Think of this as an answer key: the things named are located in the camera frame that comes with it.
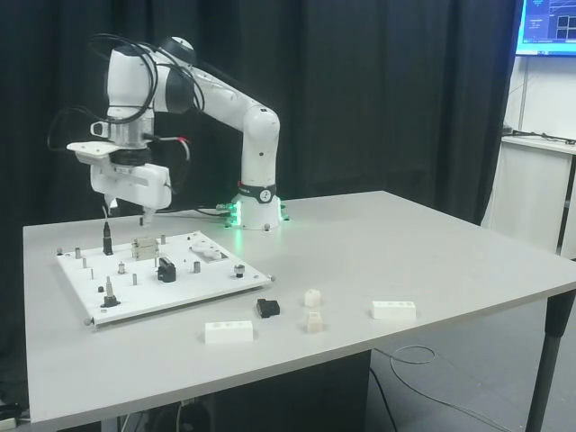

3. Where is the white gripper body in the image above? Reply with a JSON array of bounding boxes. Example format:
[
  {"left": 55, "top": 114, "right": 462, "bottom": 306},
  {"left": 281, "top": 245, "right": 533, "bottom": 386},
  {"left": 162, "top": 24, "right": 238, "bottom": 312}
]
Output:
[{"left": 89, "top": 162, "right": 173, "bottom": 212}]

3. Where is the metal square block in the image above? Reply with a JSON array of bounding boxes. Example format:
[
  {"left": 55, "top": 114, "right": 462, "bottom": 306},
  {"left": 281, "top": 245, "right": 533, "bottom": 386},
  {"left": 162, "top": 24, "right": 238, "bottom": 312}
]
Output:
[{"left": 130, "top": 238, "right": 159, "bottom": 262}]

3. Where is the flat white mounting plate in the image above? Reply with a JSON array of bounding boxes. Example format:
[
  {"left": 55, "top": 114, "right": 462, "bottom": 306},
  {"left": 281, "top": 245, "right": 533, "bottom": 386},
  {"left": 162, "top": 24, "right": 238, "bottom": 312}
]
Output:
[{"left": 67, "top": 140, "right": 119, "bottom": 165}]

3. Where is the black boxy plug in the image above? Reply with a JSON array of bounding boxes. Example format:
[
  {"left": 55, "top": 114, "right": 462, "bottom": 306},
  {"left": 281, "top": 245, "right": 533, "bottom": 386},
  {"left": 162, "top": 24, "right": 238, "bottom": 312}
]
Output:
[{"left": 157, "top": 256, "right": 177, "bottom": 284}]

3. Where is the white task board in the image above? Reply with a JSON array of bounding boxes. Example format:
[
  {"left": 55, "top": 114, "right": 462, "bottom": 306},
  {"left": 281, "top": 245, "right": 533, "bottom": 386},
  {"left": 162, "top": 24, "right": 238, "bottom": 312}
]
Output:
[{"left": 56, "top": 229, "right": 276, "bottom": 329}]

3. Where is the long white holder with holes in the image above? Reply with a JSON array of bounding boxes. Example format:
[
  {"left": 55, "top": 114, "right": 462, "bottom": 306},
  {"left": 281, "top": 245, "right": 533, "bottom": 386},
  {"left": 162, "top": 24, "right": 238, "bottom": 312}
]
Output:
[
  {"left": 204, "top": 319, "right": 255, "bottom": 346},
  {"left": 371, "top": 300, "right": 417, "bottom": 320}
]

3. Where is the black D-SUB plug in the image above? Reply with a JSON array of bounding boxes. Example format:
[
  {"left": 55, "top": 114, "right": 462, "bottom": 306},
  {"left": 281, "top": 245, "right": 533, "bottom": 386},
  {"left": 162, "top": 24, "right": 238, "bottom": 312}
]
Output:
[{"left": 256, "top": 297, "right": 282, "bottom": 320}]

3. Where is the small cream holder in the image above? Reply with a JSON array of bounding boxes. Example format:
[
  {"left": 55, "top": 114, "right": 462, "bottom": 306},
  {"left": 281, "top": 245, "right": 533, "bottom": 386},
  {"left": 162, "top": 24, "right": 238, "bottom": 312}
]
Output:
[{"left": 301, "top": 310, "right": 326, "bottom": 335}]

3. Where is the black box under table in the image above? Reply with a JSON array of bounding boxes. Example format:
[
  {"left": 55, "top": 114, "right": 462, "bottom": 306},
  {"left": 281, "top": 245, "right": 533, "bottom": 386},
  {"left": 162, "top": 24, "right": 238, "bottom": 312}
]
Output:
[{"left": 197, "top": 350, "right": 373, "bottom": 432}]

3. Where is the black curtain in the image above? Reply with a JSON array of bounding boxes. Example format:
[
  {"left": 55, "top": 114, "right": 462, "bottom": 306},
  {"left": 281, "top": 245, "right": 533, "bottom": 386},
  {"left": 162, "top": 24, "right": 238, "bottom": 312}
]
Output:
[{"left": 0, "top": 0, "right": 518, "bottom": 406}]

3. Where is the white cabinet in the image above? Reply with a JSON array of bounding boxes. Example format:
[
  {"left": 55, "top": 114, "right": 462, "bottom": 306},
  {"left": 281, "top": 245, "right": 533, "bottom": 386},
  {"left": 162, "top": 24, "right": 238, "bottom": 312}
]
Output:
[{"left": 483, "top": 134, "right": 576, "bottom": 260}]

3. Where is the black table leg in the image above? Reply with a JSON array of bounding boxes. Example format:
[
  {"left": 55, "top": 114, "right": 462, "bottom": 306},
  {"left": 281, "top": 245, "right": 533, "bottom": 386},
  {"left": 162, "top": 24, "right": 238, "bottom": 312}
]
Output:
[{"left": 524, "top": 287, "right": 576, "bottom": 432}]

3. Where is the blue screen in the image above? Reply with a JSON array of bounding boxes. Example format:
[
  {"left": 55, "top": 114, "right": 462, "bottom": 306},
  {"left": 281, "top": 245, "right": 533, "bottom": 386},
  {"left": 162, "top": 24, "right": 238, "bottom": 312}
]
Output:
[{"left": 514, "top": 0, "right": 576, "bottom": 58}]

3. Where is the black plug with grey cable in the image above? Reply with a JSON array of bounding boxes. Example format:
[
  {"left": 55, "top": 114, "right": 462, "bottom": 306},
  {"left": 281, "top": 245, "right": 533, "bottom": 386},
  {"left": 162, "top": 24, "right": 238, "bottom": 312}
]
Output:
[{"left": 101, "top": 205, "right": 114, "bottom": 257}]

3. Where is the black base cable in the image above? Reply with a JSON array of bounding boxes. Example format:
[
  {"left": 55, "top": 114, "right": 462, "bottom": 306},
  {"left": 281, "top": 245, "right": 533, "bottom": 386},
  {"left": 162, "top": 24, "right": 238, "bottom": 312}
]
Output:
[{"left": 150, "top": 207, "right": 236, "bottom": 218}]

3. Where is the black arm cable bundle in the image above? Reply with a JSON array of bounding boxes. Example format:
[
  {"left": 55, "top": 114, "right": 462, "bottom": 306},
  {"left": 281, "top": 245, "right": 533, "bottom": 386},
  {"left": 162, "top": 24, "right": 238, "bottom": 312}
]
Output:
[{"left": 46, "top": 32, "right": 202, "bottom": 155}]

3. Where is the black floor cable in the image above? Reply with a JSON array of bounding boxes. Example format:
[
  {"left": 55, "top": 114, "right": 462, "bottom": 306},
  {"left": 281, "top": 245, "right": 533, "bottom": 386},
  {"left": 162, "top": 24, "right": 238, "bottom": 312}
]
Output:
[{"left": 369, "top": 368, "right": 406, "bottom": 432}]

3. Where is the grey floor cable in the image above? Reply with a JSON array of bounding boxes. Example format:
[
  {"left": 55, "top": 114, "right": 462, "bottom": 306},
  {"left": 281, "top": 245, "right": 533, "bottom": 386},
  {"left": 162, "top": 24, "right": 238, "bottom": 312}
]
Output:
[{"left": 389, "top": 345, "right": 527, "bottom": 432}]

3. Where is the black cable on cabinet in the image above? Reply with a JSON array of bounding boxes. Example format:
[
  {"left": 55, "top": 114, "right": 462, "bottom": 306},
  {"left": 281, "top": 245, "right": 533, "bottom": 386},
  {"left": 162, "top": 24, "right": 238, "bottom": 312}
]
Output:
[{"left": 501, "top": 128, "right": 576, "bottom": 146}]

